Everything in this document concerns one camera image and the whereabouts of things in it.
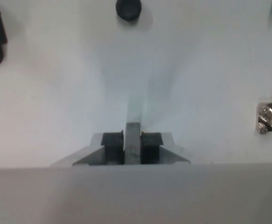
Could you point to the white task board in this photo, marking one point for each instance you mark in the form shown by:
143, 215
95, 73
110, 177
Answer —
56, 93

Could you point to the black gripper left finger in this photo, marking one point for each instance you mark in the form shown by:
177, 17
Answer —
112, 149

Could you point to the small metal square peg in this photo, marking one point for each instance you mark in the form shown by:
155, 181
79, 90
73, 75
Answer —
132, 144

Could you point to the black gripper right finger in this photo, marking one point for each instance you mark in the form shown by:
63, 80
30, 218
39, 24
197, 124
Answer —
151, 149

